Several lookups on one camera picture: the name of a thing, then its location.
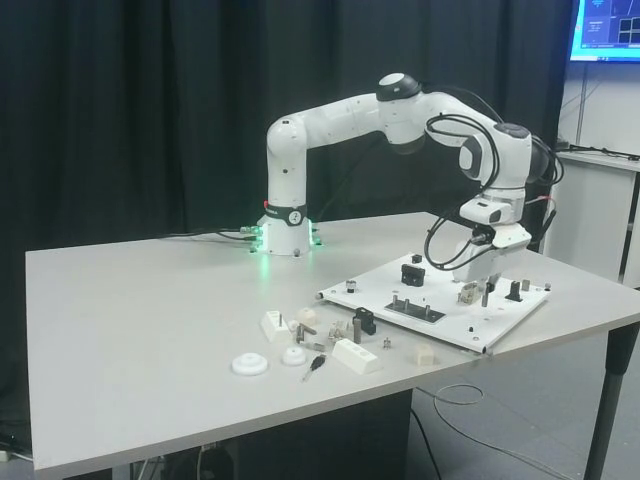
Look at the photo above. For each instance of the white peg holder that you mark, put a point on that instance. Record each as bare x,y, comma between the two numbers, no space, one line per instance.
357,357
274,326

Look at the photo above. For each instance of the white medium gear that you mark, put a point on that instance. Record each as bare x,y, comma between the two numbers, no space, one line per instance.
293,356

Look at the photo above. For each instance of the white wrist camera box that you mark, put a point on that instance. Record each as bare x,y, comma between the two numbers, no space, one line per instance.
482,210

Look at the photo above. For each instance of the cream plastic block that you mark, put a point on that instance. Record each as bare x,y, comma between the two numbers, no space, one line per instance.
306,316
424,354

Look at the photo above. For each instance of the white cabinet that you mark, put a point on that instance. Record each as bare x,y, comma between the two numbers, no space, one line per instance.
595,215

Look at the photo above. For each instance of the clear Ethernet plug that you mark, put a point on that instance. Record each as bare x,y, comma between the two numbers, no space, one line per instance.
335,330

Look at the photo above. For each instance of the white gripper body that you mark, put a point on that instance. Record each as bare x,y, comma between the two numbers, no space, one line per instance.
475,265

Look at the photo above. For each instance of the white large gear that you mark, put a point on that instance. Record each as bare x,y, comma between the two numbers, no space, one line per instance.
248,364

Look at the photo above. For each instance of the black D-SUB plug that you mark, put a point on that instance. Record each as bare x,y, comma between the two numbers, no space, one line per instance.
365,321

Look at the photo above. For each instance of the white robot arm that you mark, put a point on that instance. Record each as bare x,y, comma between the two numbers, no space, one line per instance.
345,115

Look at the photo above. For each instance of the white task board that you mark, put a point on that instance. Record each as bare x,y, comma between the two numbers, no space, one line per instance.
400,295

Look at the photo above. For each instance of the blue screen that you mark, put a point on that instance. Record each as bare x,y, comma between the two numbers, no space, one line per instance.
607,30

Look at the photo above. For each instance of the black table leg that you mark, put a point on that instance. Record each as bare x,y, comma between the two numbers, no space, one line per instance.
607,400

